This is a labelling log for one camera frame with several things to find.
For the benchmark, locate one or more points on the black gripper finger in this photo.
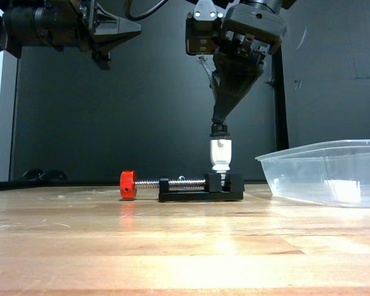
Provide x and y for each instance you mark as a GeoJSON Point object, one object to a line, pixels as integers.
{"type": "Point", "coordinates": [117, 31]}
{"type": "Point", "coordinates": [231, 86]}

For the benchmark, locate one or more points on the silver clamp screw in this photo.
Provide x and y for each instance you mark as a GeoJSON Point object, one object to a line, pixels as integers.
{"type": "Point", "coordinates": [185, 183]}

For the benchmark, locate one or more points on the clear plastic tub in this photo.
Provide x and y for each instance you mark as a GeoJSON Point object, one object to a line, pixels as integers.
{"type": "Point", "coordinates": [296, 175]}

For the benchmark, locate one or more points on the black bench clamp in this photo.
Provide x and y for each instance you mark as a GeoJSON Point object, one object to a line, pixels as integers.
{"type": "Point", "coordinates": [203, 195]}

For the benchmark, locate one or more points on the red clamp knob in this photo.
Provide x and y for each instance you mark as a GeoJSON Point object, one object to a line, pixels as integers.
{"type": "Point", "coordinates": [128, 185]}

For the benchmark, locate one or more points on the white foam holder block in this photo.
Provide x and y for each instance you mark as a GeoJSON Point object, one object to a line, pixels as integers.
{"type": "Point", "coordinates": [342, 189]}

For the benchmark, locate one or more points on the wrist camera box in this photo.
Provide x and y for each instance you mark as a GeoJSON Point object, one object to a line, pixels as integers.
{"type": "Point", "coordinates": [202, 34]}

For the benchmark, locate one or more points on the black curved frame bracket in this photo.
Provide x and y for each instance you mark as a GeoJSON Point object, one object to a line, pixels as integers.
{"type": "Point", "coordinates": [32, 175]}

